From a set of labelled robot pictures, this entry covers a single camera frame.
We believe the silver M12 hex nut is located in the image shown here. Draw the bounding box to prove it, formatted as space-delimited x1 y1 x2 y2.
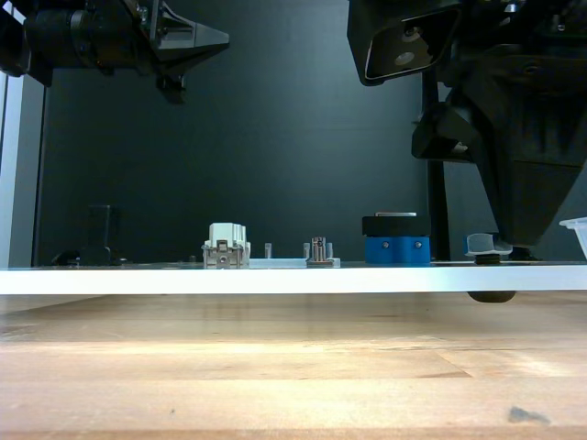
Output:
462 232 513 258

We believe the black M12 bolt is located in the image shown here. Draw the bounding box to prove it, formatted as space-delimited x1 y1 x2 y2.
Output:
467 254 515 304

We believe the clear plastic tub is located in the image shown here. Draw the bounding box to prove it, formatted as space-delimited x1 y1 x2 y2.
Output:
559 217 587 265

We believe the blue and black connector housing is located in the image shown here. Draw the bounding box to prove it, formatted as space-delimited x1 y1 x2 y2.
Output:
361 211 432 266

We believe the beige connector housing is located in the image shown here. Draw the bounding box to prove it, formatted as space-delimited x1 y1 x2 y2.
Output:
201 223 251 270

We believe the small metal round connector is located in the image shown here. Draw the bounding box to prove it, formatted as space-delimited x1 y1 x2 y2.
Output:
305 236 343 270

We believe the black connector socket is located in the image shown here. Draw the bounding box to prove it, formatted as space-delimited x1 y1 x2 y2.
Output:
80 204 129 267

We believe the white board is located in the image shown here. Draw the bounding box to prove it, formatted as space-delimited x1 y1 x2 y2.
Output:
0 261 587 297

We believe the white terminal bar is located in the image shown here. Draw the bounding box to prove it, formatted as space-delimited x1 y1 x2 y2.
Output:
249 258 308 270

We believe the black vertical post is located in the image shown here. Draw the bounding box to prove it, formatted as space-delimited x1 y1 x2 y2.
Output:
420 72 449 261

